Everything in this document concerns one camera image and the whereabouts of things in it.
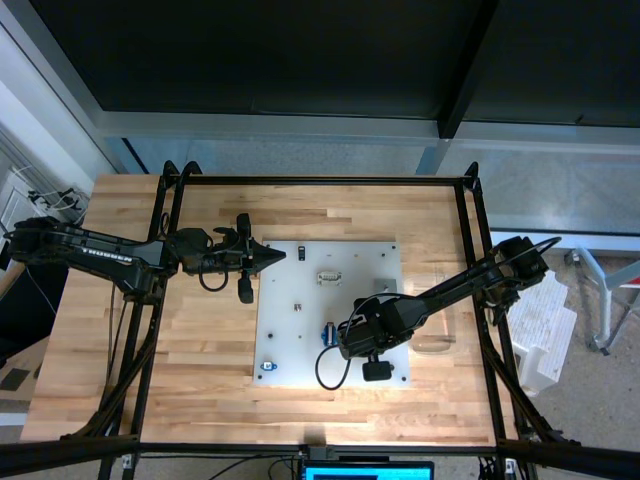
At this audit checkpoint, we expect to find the black wall post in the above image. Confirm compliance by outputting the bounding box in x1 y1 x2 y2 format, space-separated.
437 0 501 140

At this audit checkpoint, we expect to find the brown cardboard box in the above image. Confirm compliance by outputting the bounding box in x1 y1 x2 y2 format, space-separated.
0 337 51 401

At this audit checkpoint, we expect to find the black aluminium frame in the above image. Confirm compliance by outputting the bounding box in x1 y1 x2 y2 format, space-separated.
0 159 640 480

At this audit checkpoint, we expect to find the grey metal bar with holes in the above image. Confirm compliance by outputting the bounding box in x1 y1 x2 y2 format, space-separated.
373 277 400 301

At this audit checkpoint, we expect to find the white and black cable bundle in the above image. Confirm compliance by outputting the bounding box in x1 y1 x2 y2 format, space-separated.
27 187 86 214

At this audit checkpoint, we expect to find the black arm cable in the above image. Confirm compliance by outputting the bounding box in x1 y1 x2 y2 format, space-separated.
199 263 230 293
314 344 352 392

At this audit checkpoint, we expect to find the clear plastic tub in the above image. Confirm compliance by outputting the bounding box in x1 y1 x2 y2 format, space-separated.
404 272 459 356

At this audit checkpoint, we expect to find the blue laptop screen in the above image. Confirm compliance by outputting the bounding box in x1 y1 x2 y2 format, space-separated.
299 460 435 480

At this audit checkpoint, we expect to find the white plastic board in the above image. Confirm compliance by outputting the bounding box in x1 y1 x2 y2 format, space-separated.
253 241 412 387

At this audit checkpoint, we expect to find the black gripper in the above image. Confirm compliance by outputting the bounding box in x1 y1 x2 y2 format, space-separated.
338 319 401 384
209 213 287 305

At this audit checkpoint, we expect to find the grey metal stand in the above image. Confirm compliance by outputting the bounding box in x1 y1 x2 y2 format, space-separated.
564 247 640 357

